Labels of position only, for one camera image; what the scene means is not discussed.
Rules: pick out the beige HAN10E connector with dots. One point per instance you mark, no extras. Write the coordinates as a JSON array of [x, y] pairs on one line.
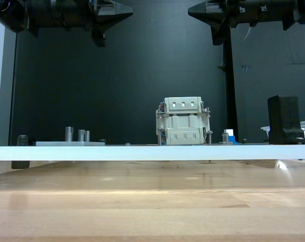
[[182, 107]]

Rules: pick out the white board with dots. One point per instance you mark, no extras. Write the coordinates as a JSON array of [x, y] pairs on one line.
[[142, 153]]

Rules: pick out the steel post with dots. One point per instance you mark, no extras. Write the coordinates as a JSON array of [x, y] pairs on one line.
[[69, 133], [81, 136], [87, 136]]

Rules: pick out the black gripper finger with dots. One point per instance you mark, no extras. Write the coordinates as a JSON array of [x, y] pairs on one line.
[[117, 15], [205, 13]]

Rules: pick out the small silver connector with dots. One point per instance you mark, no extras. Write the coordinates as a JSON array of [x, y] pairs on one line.
[[225, 137]]

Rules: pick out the black threaded bolt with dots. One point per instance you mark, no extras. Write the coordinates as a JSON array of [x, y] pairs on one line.
[[23, 140]]

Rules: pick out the black wall post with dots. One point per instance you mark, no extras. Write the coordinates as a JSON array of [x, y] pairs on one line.
[[229, 100]]

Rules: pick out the grey metal plate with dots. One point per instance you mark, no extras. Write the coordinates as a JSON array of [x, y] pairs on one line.
[[66, 143]]

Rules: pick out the grey partition frame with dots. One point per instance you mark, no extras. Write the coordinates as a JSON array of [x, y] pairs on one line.
[[1, 88]]

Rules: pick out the beige connector hub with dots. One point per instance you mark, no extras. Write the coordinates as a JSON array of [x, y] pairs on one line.
[[185, 137]]

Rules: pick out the blue white connector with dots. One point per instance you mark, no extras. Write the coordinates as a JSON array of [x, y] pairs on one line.
[[230, 132]]

